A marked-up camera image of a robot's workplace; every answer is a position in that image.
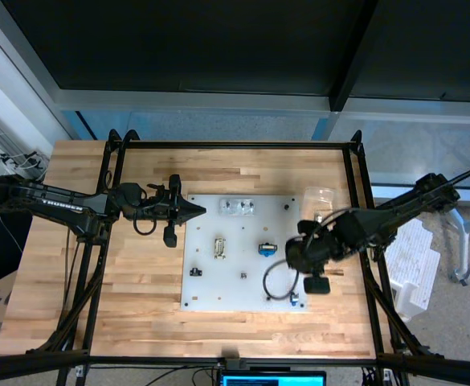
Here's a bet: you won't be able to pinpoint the small black camera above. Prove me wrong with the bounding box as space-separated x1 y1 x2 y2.
223 348 246 369

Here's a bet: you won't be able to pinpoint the grey metal chair base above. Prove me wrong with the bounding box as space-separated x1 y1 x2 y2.
445 200 470 286

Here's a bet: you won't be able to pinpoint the white ribbed plastic part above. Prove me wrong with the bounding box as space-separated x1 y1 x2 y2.
385 219 440 322

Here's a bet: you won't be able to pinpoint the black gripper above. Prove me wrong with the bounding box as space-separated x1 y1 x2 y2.
294 220 340 294
141 174 206 248

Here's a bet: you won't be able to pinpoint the grey RJ45 cable with plug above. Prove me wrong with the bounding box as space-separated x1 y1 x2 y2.
261 257 300 302

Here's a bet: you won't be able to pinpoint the blue laptop screen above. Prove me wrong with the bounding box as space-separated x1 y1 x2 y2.
217 369 327 386

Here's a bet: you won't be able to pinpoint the black metal frame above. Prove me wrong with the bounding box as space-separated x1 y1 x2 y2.
0 128 470 386

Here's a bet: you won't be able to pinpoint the clear plastic tub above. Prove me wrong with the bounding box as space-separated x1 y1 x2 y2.
301 186 338 226

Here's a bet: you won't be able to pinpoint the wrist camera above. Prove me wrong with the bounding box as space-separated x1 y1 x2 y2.
145 183 170 198

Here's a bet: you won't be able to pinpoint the white task board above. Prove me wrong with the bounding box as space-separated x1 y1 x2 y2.
179 194 309 313

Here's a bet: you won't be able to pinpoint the white and black cables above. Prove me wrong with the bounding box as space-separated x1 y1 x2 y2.
0 150 49 174

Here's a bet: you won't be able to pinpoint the aluminium block with sockets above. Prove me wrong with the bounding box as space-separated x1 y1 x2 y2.
219 197 256 216

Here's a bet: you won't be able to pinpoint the blue black D-sub connector mount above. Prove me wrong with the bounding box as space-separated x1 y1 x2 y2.
257 241 279 258

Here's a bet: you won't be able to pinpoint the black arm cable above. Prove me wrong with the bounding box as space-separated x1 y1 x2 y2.
133 215 158 236

